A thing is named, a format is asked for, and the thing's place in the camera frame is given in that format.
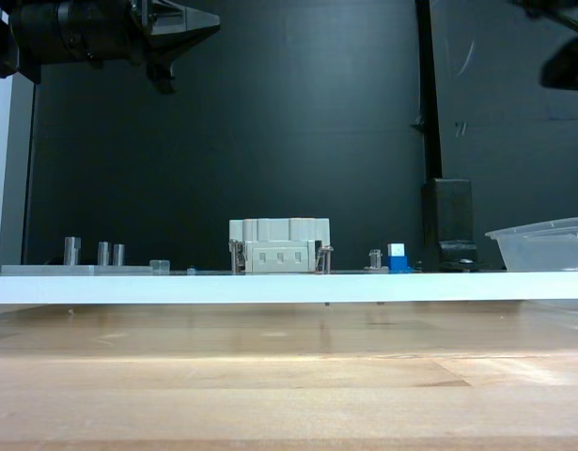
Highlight tall grey metal bar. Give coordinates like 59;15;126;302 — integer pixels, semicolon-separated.
63;236;82;267

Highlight white board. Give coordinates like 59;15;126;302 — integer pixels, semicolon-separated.
0;273;578;306

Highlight beige multi-pin connector housing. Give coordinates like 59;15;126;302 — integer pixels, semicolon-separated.
228;217;332;274

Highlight silver housing clamp screw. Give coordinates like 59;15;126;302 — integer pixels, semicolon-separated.
228;239;246;274
316;243;336;274

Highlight clear plastic tub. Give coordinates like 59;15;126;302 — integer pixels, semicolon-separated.
484;215;578;273

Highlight black USB hub mount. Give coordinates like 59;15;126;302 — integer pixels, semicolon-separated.
421;239;481;273

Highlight silver threaded stud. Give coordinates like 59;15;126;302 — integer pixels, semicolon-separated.
363;249;389;274

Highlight blue socket with white cap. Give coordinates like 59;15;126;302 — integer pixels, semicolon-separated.
384;242;415;274

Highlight grey metal base plate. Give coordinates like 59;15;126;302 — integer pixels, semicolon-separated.
0;264;154;276

